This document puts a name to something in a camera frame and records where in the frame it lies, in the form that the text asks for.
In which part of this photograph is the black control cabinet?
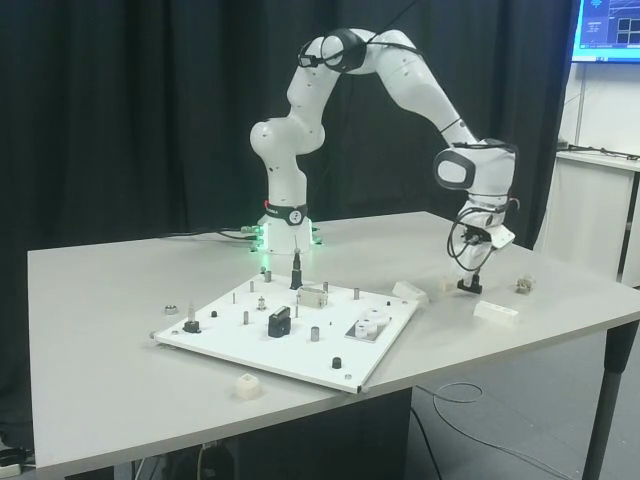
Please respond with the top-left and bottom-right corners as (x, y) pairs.
(130, 387), (414, 480)

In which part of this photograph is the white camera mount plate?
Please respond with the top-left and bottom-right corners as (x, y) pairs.
(488, 227), (516, 250)

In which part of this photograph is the long white holder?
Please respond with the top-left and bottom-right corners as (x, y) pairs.
(392, 280), (431, 305)
(473, 299), (521, 326)

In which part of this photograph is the blue screen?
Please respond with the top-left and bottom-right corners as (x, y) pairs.
(571, 0), (640, 65)

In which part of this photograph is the black curtain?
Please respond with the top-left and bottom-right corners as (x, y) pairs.
(0, 0), (584, 451)

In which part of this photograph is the black cable bundle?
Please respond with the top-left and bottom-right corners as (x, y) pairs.
(556, 141), (640, 162)

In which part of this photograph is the black floor cable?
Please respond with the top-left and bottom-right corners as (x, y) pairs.
(409, 407), (451, 480)

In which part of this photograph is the black table leg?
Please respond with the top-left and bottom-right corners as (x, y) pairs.
(593, 319), (637, 480)

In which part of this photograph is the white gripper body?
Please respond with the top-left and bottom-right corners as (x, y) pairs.
(457, 242), (496, 277)

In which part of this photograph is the black waterproof plug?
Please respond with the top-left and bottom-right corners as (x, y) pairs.
(288, 244), (305, 292)

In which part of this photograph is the thin grey floor cable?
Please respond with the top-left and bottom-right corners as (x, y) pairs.
(431, 382), (502, 480)

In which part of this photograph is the white task board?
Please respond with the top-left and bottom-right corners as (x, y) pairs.
(152, 272), (420, 395)

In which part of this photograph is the white cabinet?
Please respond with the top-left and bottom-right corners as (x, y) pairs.
(537, 149), (640, 290)

